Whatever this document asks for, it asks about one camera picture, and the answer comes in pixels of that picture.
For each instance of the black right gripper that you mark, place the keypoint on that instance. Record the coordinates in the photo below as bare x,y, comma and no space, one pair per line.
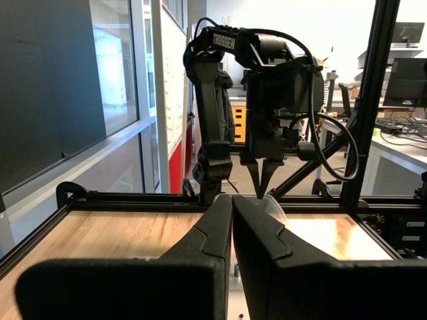
283,86

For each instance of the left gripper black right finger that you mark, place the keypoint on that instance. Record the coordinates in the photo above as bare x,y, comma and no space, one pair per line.
333,293

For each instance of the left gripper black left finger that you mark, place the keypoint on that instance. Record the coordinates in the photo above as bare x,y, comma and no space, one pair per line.
116,290

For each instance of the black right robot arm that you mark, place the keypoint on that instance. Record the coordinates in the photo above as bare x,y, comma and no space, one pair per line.
208,100

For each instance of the clear plastic tub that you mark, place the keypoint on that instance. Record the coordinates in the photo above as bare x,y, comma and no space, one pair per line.
278,213

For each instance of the orange drawer cabinet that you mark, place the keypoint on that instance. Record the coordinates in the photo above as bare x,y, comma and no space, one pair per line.
238,123

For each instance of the dark hanging jacket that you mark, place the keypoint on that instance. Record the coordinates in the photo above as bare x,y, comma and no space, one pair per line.
225,100

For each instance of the black office chair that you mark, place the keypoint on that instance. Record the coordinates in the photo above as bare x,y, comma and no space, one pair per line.
345,100

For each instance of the white partition with red panel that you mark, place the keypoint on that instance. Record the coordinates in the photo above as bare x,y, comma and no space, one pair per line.
173,83

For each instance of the white office desk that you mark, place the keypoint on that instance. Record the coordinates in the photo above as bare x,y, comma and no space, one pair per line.
400,150

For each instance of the large black monitor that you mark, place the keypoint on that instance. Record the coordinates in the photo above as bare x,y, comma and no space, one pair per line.
405,83

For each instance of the small black monitor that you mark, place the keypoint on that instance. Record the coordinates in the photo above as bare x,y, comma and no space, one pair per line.
408,31

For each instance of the black table frame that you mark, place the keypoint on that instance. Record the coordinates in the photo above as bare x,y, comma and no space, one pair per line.
133,199

